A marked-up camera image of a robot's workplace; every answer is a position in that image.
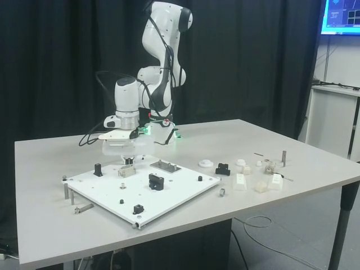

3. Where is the white flat mounting plate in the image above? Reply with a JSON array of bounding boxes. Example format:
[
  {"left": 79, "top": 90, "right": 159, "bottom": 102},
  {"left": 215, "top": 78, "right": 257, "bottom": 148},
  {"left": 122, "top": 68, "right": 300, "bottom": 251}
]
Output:
[{"left": 97, "top": 129, "right": 141, "bottom": 141}]

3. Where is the thin black rod red tag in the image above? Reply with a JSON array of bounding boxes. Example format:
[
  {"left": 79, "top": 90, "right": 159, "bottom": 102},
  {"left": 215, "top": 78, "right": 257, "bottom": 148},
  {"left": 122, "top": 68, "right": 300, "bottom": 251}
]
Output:
[{"left": 161, "top": 118, "right": 176, "bottom": 146}]

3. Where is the black D-SUB plug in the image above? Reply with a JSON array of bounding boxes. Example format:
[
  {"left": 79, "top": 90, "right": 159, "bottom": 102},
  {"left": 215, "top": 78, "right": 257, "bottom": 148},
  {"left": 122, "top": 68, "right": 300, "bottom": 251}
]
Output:
[{"left": 215, "top": 162, "right": 233, "bottom": 177}]

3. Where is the white long peg holder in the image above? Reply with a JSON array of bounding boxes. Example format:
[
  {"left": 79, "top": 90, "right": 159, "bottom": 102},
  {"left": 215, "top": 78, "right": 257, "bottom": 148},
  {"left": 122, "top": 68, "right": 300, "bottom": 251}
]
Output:
[
  {"left": 267, "top": 173, "right": 284, "bottom": 191},
  {"left": 232, "top": 173, "right": 248, "bottom": 192}
]

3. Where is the white cabinet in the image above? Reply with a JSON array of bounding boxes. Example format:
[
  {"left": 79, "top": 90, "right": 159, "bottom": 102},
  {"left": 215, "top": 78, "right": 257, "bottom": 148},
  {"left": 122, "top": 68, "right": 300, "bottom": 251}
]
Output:
[{"left": 305, "top": 84, "right": 360, "bottom": 163}]

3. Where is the black cable on cabinet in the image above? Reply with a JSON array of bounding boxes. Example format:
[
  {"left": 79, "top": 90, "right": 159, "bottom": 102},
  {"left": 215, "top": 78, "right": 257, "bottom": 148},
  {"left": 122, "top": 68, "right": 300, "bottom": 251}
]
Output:
[{"left": 310, "top": 80, "right": 360, "bottom": 92}]

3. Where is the blue screen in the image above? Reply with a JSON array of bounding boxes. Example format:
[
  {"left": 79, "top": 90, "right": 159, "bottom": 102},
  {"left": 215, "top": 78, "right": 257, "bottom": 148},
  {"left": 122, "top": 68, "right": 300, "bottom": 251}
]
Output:
[{"left": 320, "top": 0, "right": 360, "bottom": 36}]

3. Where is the dark grey table leg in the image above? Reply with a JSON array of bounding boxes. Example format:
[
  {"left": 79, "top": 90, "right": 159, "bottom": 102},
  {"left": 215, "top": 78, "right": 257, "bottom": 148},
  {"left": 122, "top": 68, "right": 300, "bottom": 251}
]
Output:
[{"left": 327, "top": 185, "right": 356, "bottom": 270}]

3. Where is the black base cable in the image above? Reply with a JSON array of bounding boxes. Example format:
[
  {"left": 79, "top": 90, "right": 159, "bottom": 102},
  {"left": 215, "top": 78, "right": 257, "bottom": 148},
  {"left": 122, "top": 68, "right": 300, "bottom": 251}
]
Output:
[{"left": 78, "top": 118, "right": 107, "bottom": 147}]

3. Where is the black curtain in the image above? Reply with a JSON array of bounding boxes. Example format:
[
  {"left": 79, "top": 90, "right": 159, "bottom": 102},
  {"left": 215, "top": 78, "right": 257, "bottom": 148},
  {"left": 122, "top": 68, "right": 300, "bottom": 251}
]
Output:
[{"left": 0, "top": 0, "right": 323, "bottom": 254}]

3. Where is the silver wrist ring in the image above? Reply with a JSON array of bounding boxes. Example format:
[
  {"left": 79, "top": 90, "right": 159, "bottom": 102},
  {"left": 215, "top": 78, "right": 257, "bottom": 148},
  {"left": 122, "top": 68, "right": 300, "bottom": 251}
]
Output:
[{"left": 118, "top": 115, "right": 141, "bottom": 131}]

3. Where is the grey floor cable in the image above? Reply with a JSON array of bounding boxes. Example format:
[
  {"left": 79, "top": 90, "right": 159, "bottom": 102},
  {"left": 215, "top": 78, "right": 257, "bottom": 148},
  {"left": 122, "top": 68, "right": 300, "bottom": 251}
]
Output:
[{"left": 243, "top": 215, "right": 332, "bottom": 264}]

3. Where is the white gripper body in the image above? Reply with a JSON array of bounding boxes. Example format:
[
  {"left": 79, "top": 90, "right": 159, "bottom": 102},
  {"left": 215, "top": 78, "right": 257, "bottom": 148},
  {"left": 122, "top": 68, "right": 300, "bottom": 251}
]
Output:
[{"left": 101, "top": 139, "right": 156, "bottom": 157}]

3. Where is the metal bolt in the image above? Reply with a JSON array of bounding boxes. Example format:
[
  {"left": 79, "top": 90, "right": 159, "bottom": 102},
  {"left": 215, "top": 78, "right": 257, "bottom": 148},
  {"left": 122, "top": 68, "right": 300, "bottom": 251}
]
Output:
[{"left": 73, "top": 204, "right": 95, "bottom": 214}]

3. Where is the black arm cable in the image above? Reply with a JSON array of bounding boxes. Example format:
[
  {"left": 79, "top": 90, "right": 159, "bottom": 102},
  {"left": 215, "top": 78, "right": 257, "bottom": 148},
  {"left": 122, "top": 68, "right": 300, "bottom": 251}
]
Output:
[{"left": 94, "top": 5, "right": 177, "bottom": 136}]

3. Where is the white task board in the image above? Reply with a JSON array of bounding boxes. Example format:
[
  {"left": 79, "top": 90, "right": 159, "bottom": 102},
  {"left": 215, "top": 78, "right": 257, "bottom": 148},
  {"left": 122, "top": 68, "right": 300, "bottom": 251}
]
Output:
[{"left": 62, "top": 157, "right": 221, "bottom": 229}]

